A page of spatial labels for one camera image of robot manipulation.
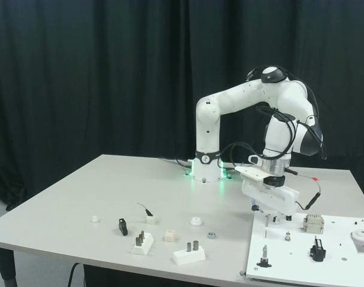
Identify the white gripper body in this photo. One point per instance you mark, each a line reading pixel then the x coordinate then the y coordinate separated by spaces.
pixel 268 195

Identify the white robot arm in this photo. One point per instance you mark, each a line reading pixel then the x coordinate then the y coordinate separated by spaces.
pixel 230 92

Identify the thin metal round peg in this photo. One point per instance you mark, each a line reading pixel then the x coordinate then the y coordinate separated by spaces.
pixel 266 222

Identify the white round peg holder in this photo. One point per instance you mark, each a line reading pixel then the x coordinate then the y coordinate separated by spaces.
pixel 189 256

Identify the metal square peg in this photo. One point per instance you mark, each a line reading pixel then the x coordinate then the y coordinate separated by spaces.
pixel 142 235
pixel 139 240

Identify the white square peg holder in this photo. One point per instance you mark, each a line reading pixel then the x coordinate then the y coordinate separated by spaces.
pixel 143 248

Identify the metal BNC plug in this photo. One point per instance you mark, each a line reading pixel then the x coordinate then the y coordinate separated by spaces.
pixel 286 236

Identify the flat white mounting plate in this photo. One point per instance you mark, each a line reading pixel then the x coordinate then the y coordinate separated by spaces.
pixel 252 173

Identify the black rod with red tag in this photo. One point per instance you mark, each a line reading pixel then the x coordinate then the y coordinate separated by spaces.
pixel 313 199

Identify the grey waterproof plug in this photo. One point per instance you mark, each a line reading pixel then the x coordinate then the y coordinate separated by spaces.
pixel 264 252

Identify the black D-SUB plug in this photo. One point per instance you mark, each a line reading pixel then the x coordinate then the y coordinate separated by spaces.
pixel 317 250

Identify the white task board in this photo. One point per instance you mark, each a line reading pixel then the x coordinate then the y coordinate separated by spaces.
pixel 289 263

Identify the white large gear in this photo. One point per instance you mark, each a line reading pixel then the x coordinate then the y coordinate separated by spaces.
pixel 361 234

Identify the white medium gear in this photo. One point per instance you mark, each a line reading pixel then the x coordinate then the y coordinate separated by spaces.
pixel 195 221

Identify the white cube holder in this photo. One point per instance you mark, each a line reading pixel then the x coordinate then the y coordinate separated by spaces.
pixel 170 235

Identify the small white plug holder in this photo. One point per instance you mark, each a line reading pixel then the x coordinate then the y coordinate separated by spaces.
pixel 151 220

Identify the black Ethernet plug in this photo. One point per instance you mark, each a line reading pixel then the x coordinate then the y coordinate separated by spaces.
pixel 148 212

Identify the black USB plug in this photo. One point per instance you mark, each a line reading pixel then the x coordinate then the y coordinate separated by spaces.
pixel 122 226

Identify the white small gear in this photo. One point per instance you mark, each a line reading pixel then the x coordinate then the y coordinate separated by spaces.
pixel 95 219

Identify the black curtain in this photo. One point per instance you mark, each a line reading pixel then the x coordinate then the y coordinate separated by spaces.
pixel 80 74

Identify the black table leg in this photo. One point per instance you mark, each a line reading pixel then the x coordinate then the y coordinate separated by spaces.
pixel 3 264

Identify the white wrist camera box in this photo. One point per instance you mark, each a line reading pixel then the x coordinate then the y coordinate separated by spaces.
pixel 255 159

